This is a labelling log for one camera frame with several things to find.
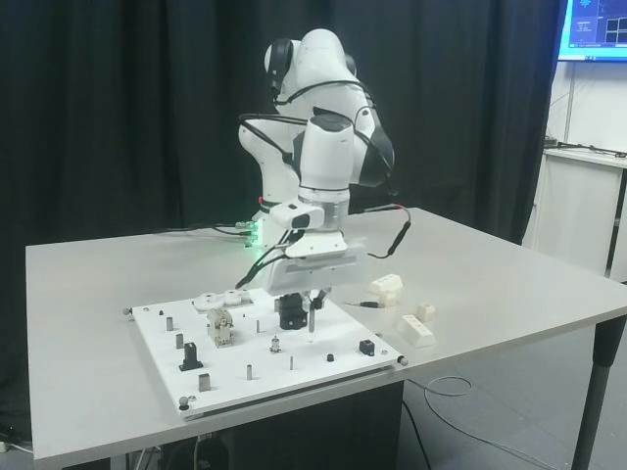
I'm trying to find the black curtain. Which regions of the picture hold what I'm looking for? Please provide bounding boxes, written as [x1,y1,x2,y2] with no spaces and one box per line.
[0,0,569,445]

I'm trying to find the small white camera box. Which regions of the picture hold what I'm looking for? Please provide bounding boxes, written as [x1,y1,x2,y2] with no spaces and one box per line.
[269,202,325,231]

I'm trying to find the black cabinet under table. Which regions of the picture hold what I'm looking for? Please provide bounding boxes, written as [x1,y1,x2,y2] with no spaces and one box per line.
[124,379,409,470]

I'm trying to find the white cabinet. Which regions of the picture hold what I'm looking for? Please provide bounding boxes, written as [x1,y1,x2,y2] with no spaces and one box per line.
[524,145,627,285]

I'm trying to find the thin black rod on wire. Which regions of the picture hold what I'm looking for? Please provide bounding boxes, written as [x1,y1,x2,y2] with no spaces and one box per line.
[359,205,413,259]

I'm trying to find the blue screen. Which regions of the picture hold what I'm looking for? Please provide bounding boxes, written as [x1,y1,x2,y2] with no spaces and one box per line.
[556,0,627,64]

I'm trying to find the black base cable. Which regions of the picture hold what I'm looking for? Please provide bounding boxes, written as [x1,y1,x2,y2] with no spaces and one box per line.
[166,222,261,239]

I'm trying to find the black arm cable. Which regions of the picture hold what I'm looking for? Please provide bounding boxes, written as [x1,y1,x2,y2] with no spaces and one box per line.
[237,80,397,197]

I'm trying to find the grey floor cable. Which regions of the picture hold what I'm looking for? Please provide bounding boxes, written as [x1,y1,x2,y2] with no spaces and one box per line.
[422,375,592,470]

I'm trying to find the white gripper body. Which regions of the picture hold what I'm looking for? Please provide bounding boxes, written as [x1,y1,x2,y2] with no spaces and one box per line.
[266,241,366,298]

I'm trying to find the black table leg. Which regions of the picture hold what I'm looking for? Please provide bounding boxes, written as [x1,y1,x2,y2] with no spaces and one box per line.
[591,320,617,443]

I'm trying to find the white task board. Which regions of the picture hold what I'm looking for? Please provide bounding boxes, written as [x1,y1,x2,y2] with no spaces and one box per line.
[127,288,406,422]

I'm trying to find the large white peg holder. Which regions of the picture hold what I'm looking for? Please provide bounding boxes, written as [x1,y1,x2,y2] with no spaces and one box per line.
[366,274,406,307]

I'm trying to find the black USB plug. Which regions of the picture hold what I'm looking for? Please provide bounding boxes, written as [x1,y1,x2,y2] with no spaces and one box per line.
[177,343,208,372]

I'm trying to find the long white peg holder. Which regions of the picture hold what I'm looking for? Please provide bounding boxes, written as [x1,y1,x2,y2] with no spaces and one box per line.
[400,314,437,348]

